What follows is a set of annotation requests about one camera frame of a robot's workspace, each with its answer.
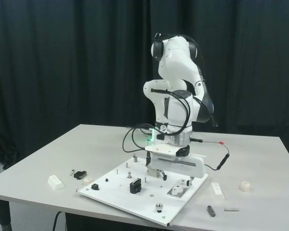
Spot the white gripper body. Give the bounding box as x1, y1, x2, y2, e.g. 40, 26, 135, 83
148, 153, 206, 179

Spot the flat white mounting plate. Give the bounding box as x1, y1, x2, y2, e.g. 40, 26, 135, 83
145, 145, 179, 155

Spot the long white holder with holes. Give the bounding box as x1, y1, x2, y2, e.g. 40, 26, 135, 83
211, 182, 225, 200

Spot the white task board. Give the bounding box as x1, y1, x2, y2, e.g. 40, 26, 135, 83
76, 154, 209, 226

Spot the black D-SUB plug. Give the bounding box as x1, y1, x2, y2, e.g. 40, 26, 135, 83
73, 170, 88, 180

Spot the black curtain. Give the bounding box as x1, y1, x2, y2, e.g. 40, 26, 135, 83
0, 0, 289, 170

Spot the black table leg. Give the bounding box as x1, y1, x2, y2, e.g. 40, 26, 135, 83
0, 197, 10, 231

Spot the thin black rod on wire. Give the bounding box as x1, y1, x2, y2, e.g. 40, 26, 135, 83
192, 138, 231, 171

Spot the black cable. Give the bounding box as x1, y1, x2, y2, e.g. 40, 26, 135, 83
53, 211, 64, 231
150, 88, 192, 135
121, 123, 157, 167

